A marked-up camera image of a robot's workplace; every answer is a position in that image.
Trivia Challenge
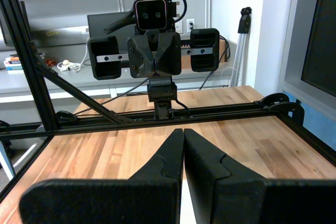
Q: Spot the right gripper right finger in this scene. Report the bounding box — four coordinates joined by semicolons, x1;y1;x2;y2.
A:
184;129;336;224

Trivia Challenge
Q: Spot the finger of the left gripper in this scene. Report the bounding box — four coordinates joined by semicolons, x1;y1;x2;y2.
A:
155;31;182;76
128;34;156;79

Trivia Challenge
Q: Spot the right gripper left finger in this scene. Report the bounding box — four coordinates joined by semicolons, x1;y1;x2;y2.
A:
19;129;184;224

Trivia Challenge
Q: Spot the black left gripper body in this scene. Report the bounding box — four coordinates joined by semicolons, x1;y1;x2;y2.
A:
87;28;221;80

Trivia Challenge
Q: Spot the white taskboard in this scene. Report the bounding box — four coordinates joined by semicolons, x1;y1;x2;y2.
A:
180;179;197;224

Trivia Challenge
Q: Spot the grey desk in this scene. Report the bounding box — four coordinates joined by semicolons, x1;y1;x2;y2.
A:
0;58;234;104

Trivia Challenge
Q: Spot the black flat monitor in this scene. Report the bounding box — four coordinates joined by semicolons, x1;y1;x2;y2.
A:
87;11;133;38

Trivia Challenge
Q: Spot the stack of books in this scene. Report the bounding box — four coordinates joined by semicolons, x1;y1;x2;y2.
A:
4;55;23;72

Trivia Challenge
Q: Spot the aluminium rail stand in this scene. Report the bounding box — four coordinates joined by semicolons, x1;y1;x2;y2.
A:
232;7;253;87

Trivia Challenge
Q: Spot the black sleeved cable bundle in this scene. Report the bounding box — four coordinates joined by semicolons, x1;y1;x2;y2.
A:
103;11;137;35

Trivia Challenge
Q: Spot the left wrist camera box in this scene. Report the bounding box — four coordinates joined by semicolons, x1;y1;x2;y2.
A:
131;0;182;32

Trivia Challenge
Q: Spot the white coiled cable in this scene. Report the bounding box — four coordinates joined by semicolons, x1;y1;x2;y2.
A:
56;60;82;73

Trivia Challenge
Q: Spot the black aluminium table frame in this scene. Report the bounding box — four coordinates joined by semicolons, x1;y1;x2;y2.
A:
0;0;336;201

